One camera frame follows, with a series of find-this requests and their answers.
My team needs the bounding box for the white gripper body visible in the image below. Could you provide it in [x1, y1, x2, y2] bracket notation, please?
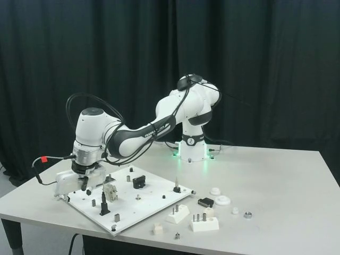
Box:
[54, 166, 107, 200]

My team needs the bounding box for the white square peg holder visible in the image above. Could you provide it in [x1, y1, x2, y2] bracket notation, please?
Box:
[166, 205, 190, 224]

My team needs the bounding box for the white round peg holder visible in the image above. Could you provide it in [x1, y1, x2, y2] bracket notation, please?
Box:
[189, 215, 220, 232]

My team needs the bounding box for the white task board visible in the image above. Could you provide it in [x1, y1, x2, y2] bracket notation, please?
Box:
[63, 165, 197, 236]

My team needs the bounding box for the black D-SUB plug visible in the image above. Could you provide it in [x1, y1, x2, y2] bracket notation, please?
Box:
[198, 198, 214, 209]

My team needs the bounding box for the white large gear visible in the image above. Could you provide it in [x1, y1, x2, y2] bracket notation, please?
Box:
[215, 195, 231, 207]

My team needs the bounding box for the black curtain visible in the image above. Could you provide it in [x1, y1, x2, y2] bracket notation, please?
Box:
[0, 0, 340, 176]

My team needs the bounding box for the black floor cable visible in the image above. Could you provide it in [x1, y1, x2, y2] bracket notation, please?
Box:
[69, 233, 81, 255]

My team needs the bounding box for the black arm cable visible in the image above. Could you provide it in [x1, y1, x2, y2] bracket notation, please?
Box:
[102, 76, 222, 163]
[66, 75, 205, 165]

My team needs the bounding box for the black base cable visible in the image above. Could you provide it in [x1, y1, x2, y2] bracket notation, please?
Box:
[203, 137, 235, 152]

